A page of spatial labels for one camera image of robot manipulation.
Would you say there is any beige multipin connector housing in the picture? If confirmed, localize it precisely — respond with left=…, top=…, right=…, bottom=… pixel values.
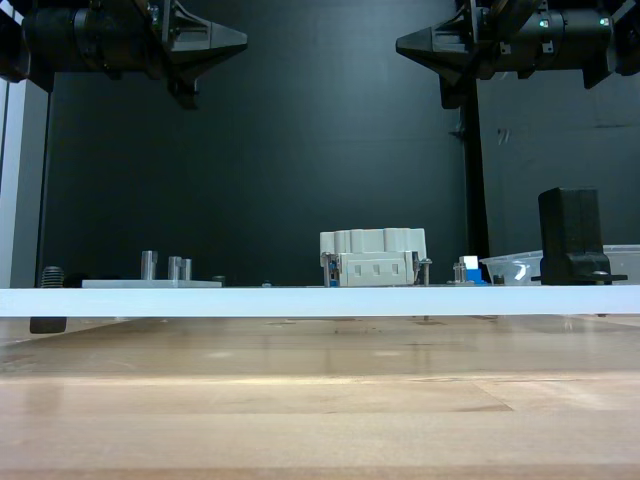
left=319, top=227, right=432, bottom=289

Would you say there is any clear plastic tub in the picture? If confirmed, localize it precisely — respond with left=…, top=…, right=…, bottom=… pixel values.
left=479, top=243, right=640, bottom=289

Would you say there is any blue connector with white top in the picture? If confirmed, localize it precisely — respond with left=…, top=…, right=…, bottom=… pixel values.
left=458, top=254, right=490, bottom=286

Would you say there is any black table frame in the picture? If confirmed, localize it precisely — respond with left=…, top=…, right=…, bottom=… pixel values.
left=449, top=74, right=491, bottom=261

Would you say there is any white taskboard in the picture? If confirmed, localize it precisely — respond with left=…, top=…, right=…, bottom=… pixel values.
left=0, top=285, right=640, bottom=320

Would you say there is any black upright plug housing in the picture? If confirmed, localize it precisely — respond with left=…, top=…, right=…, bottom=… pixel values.
left=531, top=186, right=629, bottom=286

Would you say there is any grey metal plate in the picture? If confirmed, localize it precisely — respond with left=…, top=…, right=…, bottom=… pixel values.
left=82, top=278, right=224, bottom=290

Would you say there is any black rubber board foot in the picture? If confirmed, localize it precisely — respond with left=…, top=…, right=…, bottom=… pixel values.
left=29, top=316, right=68, bottom=335

